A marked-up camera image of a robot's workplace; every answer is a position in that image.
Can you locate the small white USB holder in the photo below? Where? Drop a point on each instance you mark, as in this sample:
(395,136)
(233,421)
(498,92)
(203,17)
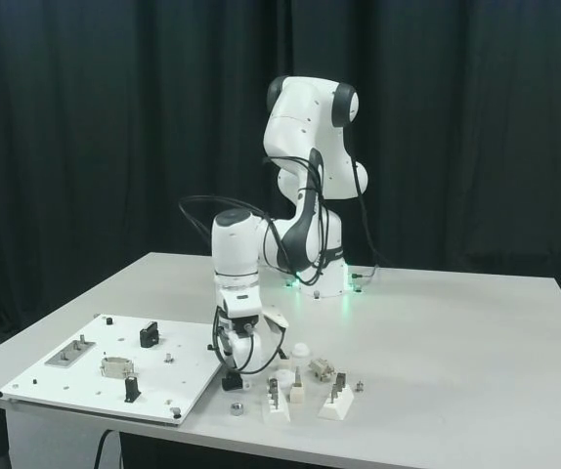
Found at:
(288,363)

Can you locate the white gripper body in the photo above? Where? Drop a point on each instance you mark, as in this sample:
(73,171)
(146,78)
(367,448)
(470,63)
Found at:
(251,354)

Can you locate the black D-SUB plug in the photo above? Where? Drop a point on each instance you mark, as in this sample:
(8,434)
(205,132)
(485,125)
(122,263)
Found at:
(233,382)

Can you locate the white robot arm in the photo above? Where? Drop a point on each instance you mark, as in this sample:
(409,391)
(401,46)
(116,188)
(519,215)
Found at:
(231,244)

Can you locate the metal bolt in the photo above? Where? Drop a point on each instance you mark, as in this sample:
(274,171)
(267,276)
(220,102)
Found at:
(237,409)

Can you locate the metal BNC plug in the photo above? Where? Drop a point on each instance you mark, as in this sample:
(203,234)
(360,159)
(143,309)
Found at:
(358,386)

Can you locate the black curtain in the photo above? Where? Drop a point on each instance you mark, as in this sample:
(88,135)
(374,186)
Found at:
(65,98)

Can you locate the metal round peg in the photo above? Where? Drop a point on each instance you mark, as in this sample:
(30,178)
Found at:
(274,388)

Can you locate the beige waterproof plug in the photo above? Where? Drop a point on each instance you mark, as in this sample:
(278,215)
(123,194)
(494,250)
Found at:
(322,370)

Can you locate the wide white peg holder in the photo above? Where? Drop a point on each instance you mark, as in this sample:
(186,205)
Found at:
(334,409)

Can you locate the white task board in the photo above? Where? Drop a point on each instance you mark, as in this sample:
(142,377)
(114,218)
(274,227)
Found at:
(90,381)

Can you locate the metal square peg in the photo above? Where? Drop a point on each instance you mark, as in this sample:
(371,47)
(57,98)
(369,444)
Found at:
(298,376)

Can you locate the white large gear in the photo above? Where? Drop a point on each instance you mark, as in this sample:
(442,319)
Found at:
(285,378)

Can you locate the white medium gear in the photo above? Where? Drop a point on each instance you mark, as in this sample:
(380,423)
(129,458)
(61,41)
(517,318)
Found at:
(301,352)

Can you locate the white holder with square hole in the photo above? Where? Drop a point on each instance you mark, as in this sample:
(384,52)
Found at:
(296,395)

